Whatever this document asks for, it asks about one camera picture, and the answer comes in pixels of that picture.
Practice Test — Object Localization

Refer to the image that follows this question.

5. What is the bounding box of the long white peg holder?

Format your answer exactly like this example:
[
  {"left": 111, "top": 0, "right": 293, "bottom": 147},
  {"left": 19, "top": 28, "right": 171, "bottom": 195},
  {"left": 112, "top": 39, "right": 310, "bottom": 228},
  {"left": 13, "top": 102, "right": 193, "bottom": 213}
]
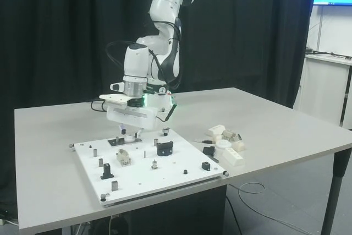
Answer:
[{"left": 222, "top": 147, "right": 245, "bottom": 167}]

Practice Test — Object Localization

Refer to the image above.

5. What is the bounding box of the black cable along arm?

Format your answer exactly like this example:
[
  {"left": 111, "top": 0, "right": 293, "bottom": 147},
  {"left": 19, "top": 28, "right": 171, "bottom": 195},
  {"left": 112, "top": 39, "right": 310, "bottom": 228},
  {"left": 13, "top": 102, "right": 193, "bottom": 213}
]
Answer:
[{"left": 148, "top": 16, "right": 183, "bottom": 91}]

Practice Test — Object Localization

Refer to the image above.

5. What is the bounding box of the thin black rod on wire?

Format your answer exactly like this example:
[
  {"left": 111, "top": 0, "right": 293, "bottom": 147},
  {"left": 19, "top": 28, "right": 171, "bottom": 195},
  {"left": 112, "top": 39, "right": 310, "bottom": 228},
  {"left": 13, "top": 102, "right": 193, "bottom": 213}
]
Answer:
[{"left": 157, "top": 93, "right": 178, "bottom": 123}]

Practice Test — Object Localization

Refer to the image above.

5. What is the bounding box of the white cabinet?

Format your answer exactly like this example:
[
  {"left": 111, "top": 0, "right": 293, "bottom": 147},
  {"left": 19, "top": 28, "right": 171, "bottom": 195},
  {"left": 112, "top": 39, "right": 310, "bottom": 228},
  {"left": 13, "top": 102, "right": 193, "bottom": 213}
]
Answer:
[{"left": 298, "top": 52, "right": 352, "bottom": 130}]

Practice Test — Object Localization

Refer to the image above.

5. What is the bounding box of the black cable on table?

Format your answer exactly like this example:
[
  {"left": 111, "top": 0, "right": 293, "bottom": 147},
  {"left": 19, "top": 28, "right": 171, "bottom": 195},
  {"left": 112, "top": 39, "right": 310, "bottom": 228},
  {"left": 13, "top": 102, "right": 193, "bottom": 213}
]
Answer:
[{"left": 90, "top": 99, "right": 109, "bottom": 113}]

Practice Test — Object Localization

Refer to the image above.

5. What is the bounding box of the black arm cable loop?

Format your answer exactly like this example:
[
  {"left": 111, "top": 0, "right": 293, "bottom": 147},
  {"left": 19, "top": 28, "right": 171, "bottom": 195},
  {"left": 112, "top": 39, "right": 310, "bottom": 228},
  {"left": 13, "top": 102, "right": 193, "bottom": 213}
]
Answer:
[{"left": 106, "top": 41, "right": 138, "bottom": 68}]

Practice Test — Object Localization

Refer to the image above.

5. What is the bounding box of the white two-hole peg holder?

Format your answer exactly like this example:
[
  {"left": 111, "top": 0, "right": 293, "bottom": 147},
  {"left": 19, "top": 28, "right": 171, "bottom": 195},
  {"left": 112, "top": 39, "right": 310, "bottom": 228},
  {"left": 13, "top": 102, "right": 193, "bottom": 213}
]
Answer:
[{"left": 207, "top": 124, "right": 226, "bottom": 137}]

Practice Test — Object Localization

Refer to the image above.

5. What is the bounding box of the black D-SUB plug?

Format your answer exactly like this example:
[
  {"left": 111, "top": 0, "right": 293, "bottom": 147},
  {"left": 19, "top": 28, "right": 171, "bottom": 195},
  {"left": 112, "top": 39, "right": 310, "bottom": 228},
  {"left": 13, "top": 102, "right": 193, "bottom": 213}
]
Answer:
[{"left": 202, "top": 145, "right": 217, "bottom": 157}]

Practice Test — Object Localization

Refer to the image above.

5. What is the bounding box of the cream single-hole peg holder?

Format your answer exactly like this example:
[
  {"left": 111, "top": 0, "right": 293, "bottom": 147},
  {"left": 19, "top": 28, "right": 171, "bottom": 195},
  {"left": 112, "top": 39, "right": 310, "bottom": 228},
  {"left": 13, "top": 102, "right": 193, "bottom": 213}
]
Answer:
[{"left": 230, "top": 140, "right": 246, "bottom": 152}]

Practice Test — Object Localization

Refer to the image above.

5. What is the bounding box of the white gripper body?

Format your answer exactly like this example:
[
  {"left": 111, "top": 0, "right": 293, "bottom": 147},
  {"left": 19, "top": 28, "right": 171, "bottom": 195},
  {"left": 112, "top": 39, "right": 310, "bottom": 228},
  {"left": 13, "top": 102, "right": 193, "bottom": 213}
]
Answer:
[{"left": 105, "top": 105, "right": 159, "bottom": 132}]

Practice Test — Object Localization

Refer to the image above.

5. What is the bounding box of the white large gear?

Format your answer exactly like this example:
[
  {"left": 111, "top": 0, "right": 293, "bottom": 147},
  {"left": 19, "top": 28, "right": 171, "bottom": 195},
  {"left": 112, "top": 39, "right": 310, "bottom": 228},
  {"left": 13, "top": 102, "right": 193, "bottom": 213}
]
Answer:
[{"left": 215, "top": 139, "right": 233, "bottom": 151}]

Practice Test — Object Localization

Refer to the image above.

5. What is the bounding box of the black curtain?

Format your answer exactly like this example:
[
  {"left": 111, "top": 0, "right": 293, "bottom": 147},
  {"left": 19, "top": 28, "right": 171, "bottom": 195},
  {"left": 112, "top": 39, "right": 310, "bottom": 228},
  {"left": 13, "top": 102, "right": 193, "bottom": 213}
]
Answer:
[{"left": 0, "top": 0, "right": 317, "bottom": 192}]

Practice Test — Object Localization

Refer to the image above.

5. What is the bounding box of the grey floor cable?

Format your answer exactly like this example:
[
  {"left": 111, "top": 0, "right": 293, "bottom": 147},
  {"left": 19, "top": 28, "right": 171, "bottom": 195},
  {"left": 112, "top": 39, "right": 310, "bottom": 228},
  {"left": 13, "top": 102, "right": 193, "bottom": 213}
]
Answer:
[{"left": 227, "top": 181, "right": 335, "bottom": 235}]

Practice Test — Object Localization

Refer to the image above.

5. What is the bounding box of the black table leg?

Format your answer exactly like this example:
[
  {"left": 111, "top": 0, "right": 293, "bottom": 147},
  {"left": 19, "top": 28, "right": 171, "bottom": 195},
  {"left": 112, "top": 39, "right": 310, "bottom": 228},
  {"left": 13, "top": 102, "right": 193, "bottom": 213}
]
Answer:
[{"left": 321, "top": 146, "right": 346, "bottom": 235}]

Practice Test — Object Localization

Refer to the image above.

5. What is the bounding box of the white task board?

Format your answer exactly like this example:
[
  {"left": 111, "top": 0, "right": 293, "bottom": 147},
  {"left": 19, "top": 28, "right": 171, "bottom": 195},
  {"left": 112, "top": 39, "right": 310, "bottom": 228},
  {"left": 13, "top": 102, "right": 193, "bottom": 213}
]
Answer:
[{"left": 68, "top": 131, "right": 230, "bottom": 209}]

